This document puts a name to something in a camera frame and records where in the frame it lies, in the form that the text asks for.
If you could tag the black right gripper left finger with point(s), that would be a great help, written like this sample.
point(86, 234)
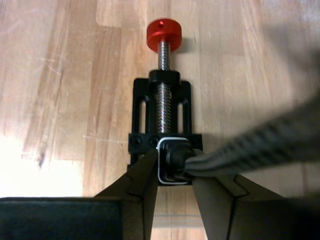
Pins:
point(75, 220)

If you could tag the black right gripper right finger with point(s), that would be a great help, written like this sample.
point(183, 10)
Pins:
point(250, 217)

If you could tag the black clamp with red knob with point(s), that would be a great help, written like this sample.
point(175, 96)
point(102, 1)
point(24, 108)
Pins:
point(163, 32)

